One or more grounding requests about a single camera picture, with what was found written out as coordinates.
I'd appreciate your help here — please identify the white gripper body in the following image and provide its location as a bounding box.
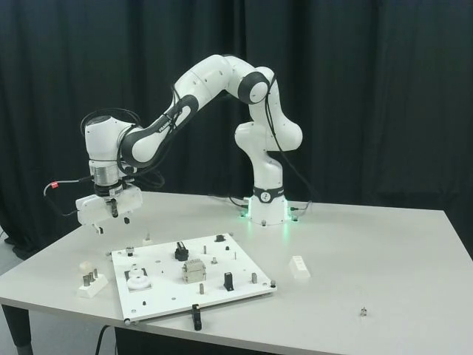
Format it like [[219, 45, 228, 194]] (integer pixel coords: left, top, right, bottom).
[[75, 186, 144, 226]]

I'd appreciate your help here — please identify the white peg holder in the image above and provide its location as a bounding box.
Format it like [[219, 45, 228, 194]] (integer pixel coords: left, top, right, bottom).
[[76, 273, 109, 299]]

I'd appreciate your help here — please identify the white large gear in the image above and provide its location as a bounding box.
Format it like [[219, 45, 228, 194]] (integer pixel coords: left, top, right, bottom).
[[126, 277, 152, 293]]

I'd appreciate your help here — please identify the white task board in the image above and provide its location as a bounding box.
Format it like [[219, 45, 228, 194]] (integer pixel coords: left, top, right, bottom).
[[109, 232, 277, 323]]

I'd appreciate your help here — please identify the black table leg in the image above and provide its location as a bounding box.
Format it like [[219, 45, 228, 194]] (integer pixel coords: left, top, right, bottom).
[[0, 302, 30, 355]]

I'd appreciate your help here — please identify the black curtain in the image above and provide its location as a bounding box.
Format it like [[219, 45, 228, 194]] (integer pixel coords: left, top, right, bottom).
[[0, 0, 473, 247]]

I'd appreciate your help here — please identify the white holder with holes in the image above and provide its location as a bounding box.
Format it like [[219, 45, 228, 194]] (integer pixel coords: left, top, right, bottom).
[[288, 254, 311, 279]]

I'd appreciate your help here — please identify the black cable under table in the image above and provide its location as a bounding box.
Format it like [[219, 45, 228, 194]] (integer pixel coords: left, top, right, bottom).
[[96, 325, 114, 355]]

